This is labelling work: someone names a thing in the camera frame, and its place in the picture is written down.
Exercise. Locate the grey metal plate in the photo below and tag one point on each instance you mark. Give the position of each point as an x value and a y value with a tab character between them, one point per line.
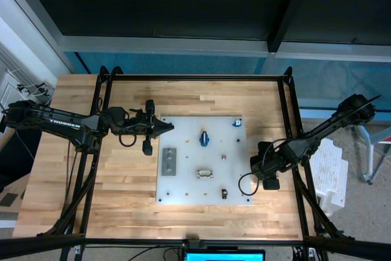
169	161

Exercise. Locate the brown cardboard box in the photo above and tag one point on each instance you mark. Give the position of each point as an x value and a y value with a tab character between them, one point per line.
18	187

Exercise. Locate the silver metal peg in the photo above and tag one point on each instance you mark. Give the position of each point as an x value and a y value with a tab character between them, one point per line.
168	168

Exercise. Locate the small black connector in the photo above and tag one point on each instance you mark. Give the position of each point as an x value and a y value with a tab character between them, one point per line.
224	193

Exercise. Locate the beige connector socket base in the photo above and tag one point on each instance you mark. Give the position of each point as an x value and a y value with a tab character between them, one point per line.
205	174

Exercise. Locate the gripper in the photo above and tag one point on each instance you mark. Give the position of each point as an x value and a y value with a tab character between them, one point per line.
270	183
148	148

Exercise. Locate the blue and white connector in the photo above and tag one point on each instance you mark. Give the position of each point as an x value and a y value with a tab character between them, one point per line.
236	124

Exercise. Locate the silver metal chair base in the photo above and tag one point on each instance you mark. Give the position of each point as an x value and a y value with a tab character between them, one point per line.
368	166

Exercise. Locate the blue clamp with silver bar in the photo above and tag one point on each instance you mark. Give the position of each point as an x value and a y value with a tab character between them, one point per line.
204	144

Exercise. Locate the white foam block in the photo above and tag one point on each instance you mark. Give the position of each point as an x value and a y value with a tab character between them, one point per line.
330	175

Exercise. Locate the black aluminium frame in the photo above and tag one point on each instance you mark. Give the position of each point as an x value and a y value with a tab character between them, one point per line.
195	78

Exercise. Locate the blue laptop screen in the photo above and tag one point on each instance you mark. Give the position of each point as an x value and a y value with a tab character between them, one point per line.
223	256

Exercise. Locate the small black camera box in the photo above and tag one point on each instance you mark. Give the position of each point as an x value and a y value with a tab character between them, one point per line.
193	243

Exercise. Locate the white taskboard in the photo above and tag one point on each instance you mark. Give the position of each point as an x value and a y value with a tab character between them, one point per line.
183	181

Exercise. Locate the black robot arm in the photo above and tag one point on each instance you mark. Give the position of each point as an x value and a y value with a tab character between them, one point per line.
61	122
317	134

